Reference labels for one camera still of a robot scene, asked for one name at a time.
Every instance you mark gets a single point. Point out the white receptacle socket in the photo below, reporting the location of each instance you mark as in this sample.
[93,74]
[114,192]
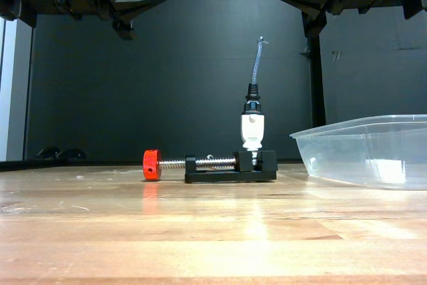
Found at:
[252,131]

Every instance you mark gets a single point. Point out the clear plastic tub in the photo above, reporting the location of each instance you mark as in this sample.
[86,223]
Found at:
[340,161]

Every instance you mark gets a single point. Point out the black clamp with red knob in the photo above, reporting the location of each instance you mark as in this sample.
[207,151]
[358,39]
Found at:
[217,176]

